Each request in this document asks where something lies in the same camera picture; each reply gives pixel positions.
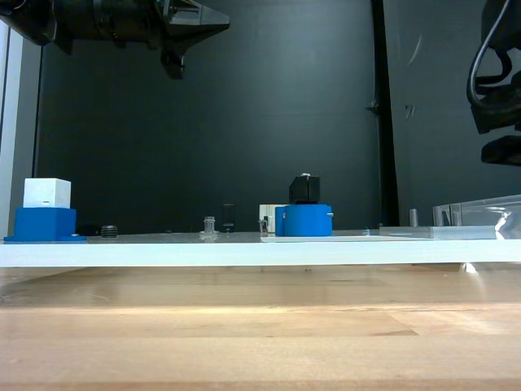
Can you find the black round plug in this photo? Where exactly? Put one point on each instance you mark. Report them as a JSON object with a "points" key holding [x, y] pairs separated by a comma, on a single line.
{"points": [[110, 232]]}

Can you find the clear plastic tub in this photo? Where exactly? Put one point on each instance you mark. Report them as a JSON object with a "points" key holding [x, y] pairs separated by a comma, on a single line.
{"points": [[488, 212]]}

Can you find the blue round mount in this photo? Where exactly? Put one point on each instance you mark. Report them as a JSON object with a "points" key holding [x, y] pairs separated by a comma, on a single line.
{"points": [[305, 222]]}

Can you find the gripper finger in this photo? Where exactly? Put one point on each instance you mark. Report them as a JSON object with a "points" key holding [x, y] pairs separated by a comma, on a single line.
{"points": [[191, 34], [211, 16]]}

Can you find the grey aluminium block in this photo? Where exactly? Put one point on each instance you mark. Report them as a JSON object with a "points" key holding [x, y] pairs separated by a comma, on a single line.
{"points": [[464, 233]]}

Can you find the black vertical post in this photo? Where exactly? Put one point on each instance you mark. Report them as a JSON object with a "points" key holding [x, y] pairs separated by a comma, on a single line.
{"points": [[384, 122]]}

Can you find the white cube block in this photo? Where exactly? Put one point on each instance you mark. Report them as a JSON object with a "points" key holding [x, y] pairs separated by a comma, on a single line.
{"points": [[46, 191]]}

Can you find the white taskboard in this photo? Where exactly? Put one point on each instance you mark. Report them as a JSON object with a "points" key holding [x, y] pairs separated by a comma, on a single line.
{"points": [[163, 254]]}

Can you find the beige connector housing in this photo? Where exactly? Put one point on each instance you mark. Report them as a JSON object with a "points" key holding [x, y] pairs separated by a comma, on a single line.
{"points": [[270, 212]]}

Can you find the small metal peg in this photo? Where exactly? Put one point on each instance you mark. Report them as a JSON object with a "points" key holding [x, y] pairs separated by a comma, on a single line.
{"points": [[413, 218]]}

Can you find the blue square mount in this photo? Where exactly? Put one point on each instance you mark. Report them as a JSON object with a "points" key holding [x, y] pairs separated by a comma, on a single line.
{"points": [[40, 224]]}

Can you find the small clear connector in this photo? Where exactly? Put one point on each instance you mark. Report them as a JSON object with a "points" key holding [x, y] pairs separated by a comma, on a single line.
{"points": [[209, 226]]}

